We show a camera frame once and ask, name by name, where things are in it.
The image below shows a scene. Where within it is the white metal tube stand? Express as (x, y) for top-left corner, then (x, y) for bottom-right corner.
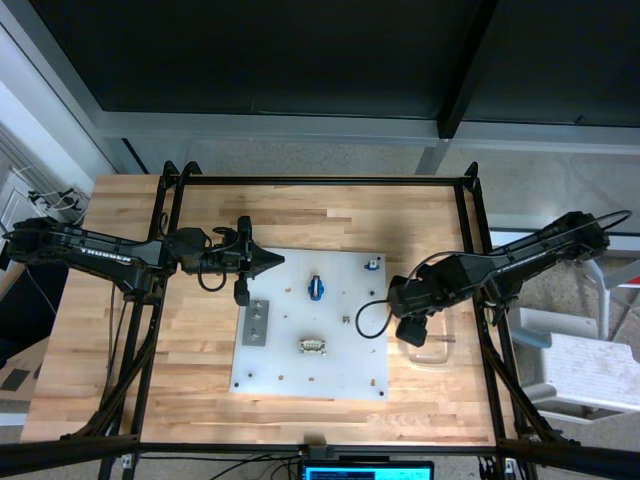
(562, 247), (640, 346)

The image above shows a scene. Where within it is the clear plastic tub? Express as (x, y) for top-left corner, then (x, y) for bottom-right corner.
(399, 294), (455, 371)

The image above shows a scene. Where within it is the grey metal plate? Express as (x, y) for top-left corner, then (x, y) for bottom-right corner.
(241, 298), (271, 347)

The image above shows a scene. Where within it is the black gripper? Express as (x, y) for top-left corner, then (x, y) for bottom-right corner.
(219, 215), (286, 307)
(388, 269), (449, 348)

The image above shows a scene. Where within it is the small black camera box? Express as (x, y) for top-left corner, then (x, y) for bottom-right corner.
(303, 433), (335, 460)

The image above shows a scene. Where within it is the power strip with cables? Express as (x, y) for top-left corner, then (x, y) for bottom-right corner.
(27, 187), (90, 222)

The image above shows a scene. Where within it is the black aluminium frame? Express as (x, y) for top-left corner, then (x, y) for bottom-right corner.
(0, 159), (640, 480)

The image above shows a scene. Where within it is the black overhead post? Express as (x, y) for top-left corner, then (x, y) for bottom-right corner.
(437, 0), (501, 140)

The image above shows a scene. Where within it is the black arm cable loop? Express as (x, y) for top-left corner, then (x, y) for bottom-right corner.
(354, 298), (401, 339)
(197, 259), (229, 294)

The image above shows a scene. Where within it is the cardboard box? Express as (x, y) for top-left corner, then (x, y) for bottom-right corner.
(0, 337), (51, 401)

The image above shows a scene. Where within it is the white step stool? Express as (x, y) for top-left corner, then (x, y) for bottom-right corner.
(509, 304), (640, 426)

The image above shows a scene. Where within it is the laptop with blue screen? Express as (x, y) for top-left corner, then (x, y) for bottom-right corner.
(298, 459), (435, 480)

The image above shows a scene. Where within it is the blue clamp with metal bar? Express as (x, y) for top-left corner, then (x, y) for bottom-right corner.
(306, 273), (327, 303)

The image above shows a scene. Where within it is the white mounting board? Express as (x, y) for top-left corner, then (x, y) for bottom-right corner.
(228, 245), (391, 402)

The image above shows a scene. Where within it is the grey HAN10-E connector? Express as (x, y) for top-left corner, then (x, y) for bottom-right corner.
(298, 336), (329, 356)

